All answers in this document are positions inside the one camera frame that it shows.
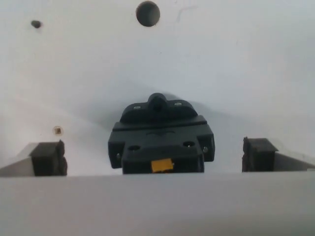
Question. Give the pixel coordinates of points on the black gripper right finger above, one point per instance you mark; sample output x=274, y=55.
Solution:
x=258, y=157

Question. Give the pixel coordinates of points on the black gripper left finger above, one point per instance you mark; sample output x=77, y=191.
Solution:
x=46, y=159

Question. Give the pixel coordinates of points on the white task board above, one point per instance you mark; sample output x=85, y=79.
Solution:
x=157, y=56

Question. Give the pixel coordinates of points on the black D-SUB plug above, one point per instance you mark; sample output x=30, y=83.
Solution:
x=160, y=142

